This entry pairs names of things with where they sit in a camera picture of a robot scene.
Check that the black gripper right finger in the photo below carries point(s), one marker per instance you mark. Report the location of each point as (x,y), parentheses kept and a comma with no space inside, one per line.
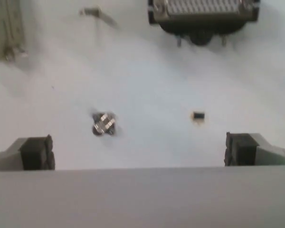
(242,149)

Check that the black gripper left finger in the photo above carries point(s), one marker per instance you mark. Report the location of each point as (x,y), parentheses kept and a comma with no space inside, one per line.
(35,154)

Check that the white task board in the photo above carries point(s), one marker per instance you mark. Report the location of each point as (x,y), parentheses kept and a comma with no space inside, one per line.
(156,83)

